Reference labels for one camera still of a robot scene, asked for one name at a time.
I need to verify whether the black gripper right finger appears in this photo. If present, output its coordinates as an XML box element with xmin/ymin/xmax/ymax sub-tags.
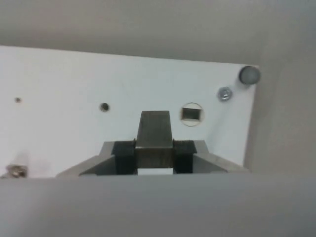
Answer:
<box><xmin>172</xmin><ymin>139</ymin><xmax>251</xmax><ymax>175</ymax></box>

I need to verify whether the large metal square peg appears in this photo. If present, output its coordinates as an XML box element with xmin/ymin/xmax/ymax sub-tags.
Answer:
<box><xmin>134</xmin><ymin>110</ymin><xmax>175</xmax><ymax>171</ymax></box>

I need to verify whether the white task board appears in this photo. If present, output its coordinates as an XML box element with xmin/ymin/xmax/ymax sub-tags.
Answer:
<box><xmin>0</xmin><ymin>45</ymin><xmax>260</xmax><ymax>179</ymax></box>

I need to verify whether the grey round corner cap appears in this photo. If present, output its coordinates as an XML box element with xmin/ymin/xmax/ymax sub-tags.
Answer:
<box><xmin>237</xmin><ymin>65</ymin><xmax>262</xmax><ymax>86</ymax></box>

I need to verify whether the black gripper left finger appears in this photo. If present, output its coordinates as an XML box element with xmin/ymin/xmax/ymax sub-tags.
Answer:
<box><xmin>55</xmin><ymin>140</ymin><xmax>136</xmax><ymax>177</ymax></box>

